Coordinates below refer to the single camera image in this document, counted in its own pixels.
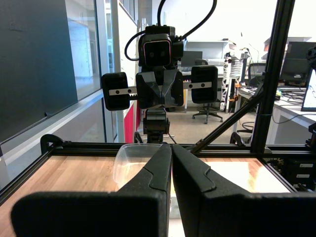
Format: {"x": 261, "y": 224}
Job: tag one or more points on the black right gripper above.
{"x": 114, "y": 81}

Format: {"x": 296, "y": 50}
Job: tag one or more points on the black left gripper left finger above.
{"x": 98, "y": 214}

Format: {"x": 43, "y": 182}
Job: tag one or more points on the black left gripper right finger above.
{"x": 234, "y": 214}

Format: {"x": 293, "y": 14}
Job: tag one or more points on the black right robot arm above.
{"x": 156, "y": 126}

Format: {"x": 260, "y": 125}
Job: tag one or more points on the small black monitor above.
{"x": 191, "y": 58}

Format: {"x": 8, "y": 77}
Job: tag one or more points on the red panel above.
{"x": 129, "y": 123}

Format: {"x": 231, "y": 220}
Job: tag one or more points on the black office chair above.
{"x": 207, "y": 114}

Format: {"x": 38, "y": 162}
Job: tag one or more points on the clear plastic tub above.
{"x": 128, "y": 160}

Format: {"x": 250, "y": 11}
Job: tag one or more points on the white lattice tower model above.
{"x": 225, "y": 84}

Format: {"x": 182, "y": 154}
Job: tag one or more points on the black controller box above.
{"x": 291, "y": 170}

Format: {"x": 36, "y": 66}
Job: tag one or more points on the black mesh chair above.
{"x": 256, "y": 74}

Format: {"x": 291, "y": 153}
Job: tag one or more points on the white desk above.
{"x": 288, "y": 106}

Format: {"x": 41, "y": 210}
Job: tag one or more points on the large black monitor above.
{"x": 296, "y": 61}

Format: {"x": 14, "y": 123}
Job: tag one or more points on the laptop screen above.
{"x": 311, "y": 93}

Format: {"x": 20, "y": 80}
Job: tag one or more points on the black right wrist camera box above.
{"x": 158, "y": 49}

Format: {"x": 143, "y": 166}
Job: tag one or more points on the black aluminium frame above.
{"x": 98, "y": 146}

